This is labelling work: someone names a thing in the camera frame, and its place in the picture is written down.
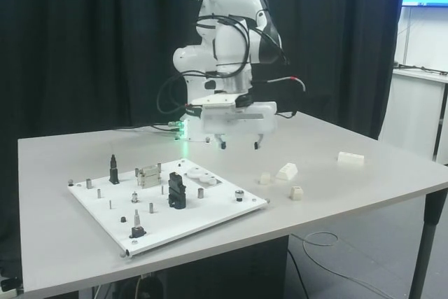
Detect black cabinet under table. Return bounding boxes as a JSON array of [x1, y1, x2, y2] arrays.
[[91, 234, 291, 299]]

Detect black base cable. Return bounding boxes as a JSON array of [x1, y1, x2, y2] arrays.
[[114, 121, 185, 136]]

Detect black floor cable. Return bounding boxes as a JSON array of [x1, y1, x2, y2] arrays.
[[286, 249, 311, 299]]

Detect black looping wrist cable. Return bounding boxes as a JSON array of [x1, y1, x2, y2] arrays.
[[155, 74, 197, 122]]

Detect black curtains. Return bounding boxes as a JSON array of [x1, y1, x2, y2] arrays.
[[0, 0, 410, 279]]

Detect grey floor cable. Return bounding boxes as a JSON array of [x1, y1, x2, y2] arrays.
[[302, 230, 448, 299]]

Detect long white holder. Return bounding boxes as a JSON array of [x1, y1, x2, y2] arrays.
[[337, 151, 365, 167], [275, 162, 299, 181]]

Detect white cabinet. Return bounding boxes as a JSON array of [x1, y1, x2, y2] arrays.
[[379, 67, 448, 166]]

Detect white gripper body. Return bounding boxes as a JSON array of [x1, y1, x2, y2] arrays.
[[202, 101, 279, 136]]

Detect white medium gear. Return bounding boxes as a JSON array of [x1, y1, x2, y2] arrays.
[[198, 174, 218, 188]]

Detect black D-SUB plug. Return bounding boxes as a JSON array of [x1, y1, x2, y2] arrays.
[[167, 171, 187, 210]]

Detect white task board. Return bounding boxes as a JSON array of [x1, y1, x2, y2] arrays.
[[66, 158, 271, 258]]

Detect tall black USB plug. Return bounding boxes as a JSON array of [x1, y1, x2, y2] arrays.
[[108, 153, 121, 186]]

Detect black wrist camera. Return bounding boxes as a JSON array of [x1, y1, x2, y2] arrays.
[[184, 103, 203, 118]]

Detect black table leg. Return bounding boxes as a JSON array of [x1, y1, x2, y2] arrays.
[[409, 190, 442, 299]]

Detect beige waterproof plug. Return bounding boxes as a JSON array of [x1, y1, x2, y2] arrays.
[[134, 162, 162, 188]]

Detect flat white mounting plate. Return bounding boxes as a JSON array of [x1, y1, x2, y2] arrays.
[[193, 95, 238, 109]]

